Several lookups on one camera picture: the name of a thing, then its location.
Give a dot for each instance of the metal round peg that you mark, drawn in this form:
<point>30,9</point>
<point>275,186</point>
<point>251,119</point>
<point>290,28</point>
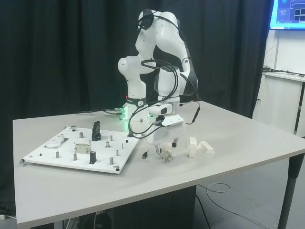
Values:
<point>81,135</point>

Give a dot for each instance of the white large gear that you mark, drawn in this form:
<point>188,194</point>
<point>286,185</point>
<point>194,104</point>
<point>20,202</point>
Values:
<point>51,144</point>

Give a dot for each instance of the white cabinet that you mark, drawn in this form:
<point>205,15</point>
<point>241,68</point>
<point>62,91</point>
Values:
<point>281,102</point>

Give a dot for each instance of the black curtain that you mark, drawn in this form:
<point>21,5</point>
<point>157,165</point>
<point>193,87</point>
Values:
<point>59,59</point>

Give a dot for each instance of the short metal peg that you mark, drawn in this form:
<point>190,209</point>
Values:
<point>117,152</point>
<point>75,157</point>
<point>57,155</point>
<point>111,161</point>

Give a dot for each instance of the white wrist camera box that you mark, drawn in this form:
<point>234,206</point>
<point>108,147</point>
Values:
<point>158,109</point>

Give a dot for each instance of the blue screen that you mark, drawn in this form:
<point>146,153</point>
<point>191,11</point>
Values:
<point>288,14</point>

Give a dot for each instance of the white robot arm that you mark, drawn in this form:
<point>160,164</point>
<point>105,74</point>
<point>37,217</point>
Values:
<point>166,35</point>

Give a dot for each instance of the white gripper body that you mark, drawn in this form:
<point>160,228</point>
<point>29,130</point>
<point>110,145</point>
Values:
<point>166,134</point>

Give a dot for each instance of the white task board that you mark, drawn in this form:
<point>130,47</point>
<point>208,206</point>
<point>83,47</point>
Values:
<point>71,150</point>

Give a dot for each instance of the white medium gear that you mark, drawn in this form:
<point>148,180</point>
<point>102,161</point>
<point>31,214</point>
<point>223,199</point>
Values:
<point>59,138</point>

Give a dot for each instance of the metal BNC plug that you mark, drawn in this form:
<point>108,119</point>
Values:
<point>107,144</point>

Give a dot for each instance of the white holder with plug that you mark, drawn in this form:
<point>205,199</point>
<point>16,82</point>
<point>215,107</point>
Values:
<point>166,153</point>

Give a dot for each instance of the black USB plug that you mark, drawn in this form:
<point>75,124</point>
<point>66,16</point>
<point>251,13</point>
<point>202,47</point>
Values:
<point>145,155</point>

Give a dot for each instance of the metal bolt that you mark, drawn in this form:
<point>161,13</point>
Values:
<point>74,128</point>

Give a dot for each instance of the black Ethernet plug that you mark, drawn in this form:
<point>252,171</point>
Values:
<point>93,158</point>

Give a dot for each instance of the black D-SUB plug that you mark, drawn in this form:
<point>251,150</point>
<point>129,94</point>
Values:
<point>96,132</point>

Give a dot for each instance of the black table leg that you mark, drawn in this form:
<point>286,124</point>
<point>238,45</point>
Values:
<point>289,190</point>

